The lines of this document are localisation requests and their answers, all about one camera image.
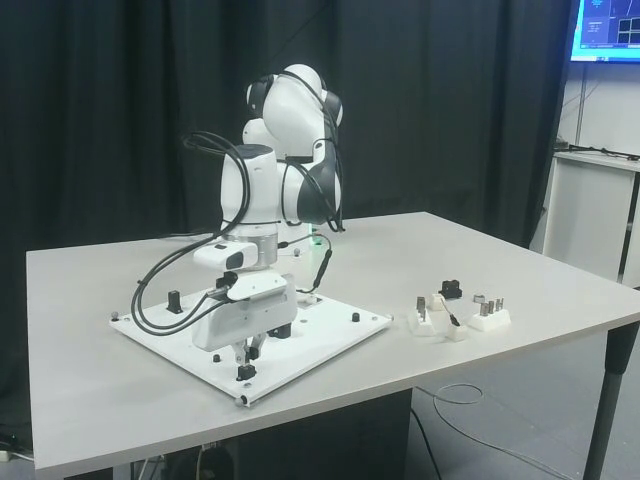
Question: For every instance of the black USB plug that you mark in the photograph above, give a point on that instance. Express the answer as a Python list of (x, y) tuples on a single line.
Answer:
[(453, 320)]

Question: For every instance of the black curtain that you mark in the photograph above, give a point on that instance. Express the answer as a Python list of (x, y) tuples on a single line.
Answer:
[(125, 125)]

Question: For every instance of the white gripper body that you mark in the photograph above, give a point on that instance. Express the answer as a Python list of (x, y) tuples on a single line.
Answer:
[(240, 325)]

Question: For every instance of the Ethernet plug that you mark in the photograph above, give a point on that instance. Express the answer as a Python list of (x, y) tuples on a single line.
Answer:
[(245, 364)]

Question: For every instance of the blue screen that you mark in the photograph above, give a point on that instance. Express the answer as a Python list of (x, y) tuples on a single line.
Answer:
[(607, 30)]

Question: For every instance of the white small gear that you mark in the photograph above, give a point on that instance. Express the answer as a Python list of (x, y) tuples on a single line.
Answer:
[(311, 299)]

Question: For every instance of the white rounded plug holder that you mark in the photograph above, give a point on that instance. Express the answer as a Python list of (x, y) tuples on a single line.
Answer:
[(436, 301)]

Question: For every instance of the white cabinet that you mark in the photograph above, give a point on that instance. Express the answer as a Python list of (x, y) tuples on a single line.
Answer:
[(590, 215)]

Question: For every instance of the white task board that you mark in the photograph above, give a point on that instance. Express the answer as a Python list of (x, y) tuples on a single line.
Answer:
[(165, 345)]

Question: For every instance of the white power strip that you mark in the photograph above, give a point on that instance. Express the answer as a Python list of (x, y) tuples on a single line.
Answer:
[(4, 455)]

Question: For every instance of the metal square peg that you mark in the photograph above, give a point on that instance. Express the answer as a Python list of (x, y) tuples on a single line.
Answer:
[(421, 305), (500, 303)]

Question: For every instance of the white peg holder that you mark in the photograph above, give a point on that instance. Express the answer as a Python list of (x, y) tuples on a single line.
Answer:
[(490, 320), (424, 324)]

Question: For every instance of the metal round peg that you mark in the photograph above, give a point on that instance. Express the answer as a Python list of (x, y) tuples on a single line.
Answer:
[(493, 305), (484, 309)]

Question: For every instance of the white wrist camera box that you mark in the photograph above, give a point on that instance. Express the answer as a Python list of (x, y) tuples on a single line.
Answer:
[(225, 256)]

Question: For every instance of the small white plug holder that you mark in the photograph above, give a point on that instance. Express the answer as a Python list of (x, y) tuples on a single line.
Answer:
[(457, 336)]

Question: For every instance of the black table leg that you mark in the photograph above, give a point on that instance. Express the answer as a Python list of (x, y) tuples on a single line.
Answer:
[(612, 390)]

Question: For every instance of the black D-SUB plug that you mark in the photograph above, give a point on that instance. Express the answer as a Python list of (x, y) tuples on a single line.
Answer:
[(449, 289)]

